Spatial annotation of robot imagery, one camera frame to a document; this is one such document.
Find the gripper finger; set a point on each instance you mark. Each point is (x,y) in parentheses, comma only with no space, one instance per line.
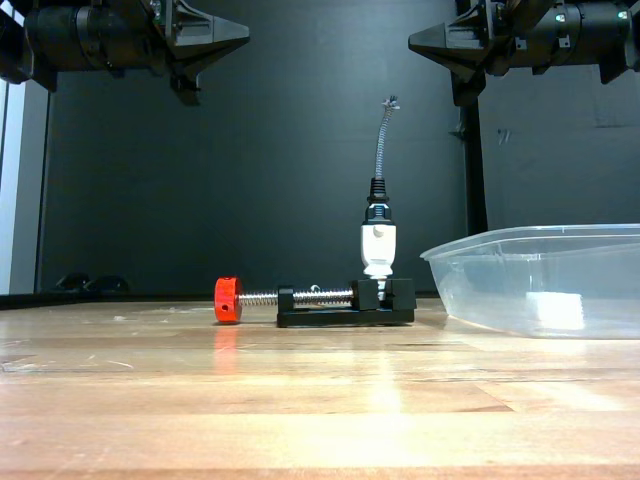
(210,52)
(205,25)
(465,62)
(460,35)

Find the white receptacle socket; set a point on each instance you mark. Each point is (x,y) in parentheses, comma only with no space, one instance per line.
(378,250)

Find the clear plastic tub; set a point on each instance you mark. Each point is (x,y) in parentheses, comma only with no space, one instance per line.
(480,290)

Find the black vise with orange knob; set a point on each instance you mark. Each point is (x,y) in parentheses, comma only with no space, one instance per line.
(350,317)

